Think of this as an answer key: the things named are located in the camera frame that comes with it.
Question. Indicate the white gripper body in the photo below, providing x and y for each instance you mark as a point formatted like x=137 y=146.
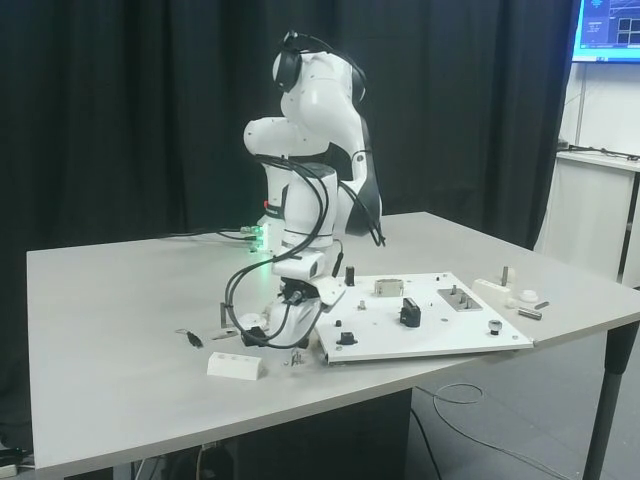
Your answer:
x=292 y=325

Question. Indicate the metal hex bolt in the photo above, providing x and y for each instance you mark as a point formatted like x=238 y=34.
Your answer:
x=494 y=326

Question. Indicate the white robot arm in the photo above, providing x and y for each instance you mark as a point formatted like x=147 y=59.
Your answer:
x=310 y=130

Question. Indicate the black block plug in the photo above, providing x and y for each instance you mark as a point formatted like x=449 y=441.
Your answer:
x=253 y=336

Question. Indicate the white large gear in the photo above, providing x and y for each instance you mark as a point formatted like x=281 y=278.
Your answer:
x=249 y=320

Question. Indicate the metal square peg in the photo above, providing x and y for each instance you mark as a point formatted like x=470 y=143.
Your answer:
x=223 y=317
x=504 y=275

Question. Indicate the white peg holder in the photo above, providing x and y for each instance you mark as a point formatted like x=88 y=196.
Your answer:
x=490 y=291
x=235 y=367

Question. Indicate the black upright plug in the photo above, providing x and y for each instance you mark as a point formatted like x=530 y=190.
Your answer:
x=349 y=276

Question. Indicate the thin black rod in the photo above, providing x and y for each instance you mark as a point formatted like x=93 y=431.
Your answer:
x=338 y=260

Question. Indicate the small black plug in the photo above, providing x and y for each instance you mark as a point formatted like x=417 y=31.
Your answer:
x=195 y=340

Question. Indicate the black D-SUB plug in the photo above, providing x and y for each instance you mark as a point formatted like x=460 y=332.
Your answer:
x=410 y=312

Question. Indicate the white task board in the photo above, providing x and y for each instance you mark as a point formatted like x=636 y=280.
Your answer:
x=425 y=340

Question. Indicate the white small gear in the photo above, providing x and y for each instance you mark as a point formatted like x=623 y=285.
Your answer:
x=525 y=295

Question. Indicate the metal round peg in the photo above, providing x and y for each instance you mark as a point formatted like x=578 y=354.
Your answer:
x=530 y=313

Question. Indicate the black curtain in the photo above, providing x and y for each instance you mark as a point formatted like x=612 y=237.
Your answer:
x=125 y=100

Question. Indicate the white cabinet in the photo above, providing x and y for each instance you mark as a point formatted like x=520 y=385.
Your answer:
x=590 y=215

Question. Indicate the dark table leg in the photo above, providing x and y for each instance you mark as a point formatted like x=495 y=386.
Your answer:
x=607 y=400

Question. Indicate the blue screen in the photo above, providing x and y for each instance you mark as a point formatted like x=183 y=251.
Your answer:
x=607 y=30

